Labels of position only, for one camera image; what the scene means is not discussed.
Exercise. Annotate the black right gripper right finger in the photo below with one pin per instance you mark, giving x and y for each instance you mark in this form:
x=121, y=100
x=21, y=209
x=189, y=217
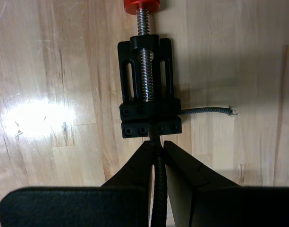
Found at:
x=189, y=179

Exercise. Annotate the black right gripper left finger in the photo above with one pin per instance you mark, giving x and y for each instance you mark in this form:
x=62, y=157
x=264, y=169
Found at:
x=137, y=170

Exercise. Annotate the black vise with red knob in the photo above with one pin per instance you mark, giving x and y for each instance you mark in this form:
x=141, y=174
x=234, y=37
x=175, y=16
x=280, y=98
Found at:
x=135, y=111

